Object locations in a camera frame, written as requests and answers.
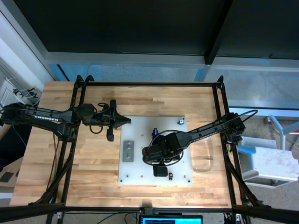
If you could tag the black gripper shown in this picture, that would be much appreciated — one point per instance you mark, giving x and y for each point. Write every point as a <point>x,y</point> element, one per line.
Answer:
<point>154,154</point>
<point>112,116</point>

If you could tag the blue D-sub connector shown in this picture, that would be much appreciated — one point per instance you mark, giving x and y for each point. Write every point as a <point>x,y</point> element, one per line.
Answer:
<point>154,133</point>

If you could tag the black aluminium frame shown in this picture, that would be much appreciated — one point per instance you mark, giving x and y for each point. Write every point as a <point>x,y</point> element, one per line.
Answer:
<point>149,83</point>

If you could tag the black socket block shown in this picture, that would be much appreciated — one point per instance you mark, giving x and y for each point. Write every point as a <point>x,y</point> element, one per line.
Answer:
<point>171,176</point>

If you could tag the laptop screen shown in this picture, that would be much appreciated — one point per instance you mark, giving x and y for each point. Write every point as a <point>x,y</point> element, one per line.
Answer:
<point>170,220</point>

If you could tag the grey metal plate with pegs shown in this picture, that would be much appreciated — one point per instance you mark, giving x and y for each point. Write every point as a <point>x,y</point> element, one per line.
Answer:
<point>125,158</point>

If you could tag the cardboard box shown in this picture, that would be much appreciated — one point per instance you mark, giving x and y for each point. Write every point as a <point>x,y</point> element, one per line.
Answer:
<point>14,165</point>

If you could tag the white step stool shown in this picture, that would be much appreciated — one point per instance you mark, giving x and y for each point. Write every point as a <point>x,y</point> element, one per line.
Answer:
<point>273,163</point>

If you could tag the small blue white clip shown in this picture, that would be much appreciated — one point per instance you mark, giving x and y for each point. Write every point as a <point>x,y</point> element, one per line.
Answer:
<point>181,121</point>

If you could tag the white plastic board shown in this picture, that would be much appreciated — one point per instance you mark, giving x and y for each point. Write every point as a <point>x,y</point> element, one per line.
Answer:
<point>140,168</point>

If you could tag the clear plastic tub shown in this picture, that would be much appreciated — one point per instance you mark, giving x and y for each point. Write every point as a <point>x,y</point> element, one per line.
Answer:
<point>203,168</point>

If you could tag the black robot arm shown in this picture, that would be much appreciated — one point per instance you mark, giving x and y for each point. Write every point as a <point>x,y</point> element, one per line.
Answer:
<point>46,117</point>
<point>205,133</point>

